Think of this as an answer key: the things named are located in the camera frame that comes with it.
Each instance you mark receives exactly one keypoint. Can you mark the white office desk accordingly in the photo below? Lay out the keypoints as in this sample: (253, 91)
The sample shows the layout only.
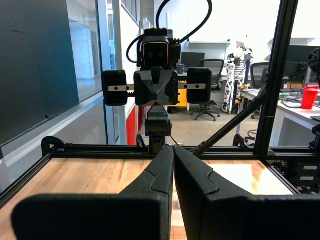
(292, 125)

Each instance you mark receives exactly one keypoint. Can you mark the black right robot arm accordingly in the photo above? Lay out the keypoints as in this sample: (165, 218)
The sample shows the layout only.
(158, 127)

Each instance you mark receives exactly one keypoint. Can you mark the yellow cabinet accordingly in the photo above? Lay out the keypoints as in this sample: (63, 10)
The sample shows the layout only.
(182, 97)

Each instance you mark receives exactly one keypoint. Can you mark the white shelf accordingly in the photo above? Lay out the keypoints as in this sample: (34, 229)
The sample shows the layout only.
(210, 45)

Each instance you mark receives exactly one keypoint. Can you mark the grey mesh office chair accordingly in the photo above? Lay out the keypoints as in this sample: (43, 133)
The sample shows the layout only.
(258, 72)

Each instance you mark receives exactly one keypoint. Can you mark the red plastic cup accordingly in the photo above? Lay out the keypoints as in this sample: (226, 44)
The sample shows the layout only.
(309, 98)

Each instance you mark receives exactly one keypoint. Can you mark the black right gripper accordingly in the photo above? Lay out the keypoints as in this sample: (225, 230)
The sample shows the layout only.
(115, 97)

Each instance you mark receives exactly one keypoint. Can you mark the white lattice stand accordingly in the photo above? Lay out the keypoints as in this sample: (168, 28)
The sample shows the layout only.
(231, 82)

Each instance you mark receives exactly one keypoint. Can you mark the black metal frame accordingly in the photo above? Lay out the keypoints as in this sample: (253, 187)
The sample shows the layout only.
(100, 150)

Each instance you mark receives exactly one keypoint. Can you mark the black machine part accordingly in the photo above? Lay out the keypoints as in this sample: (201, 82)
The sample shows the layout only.
(315, 60)

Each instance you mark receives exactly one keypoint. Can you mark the small cardboard box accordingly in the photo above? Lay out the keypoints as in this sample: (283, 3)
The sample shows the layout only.
(295, 86)

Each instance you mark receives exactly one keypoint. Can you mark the black office chair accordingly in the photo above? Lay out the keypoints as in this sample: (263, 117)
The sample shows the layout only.
(212, 75)

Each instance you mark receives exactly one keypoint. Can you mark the large black monitor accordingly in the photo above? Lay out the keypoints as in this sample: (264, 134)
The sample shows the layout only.
(297, 65)

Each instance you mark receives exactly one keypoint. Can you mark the red partition panel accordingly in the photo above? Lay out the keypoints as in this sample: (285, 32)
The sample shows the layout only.
(130, 125)

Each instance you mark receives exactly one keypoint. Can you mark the black controller box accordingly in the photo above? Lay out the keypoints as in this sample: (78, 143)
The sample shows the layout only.
(287, 172)

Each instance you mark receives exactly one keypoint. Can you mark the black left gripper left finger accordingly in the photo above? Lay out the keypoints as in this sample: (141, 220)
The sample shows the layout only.
(100, 217)

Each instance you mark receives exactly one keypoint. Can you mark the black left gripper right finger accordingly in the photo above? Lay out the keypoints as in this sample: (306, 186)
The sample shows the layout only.
(250, 217)

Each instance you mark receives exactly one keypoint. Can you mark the small black monitor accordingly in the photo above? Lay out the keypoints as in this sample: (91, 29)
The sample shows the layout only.
(193, 60)

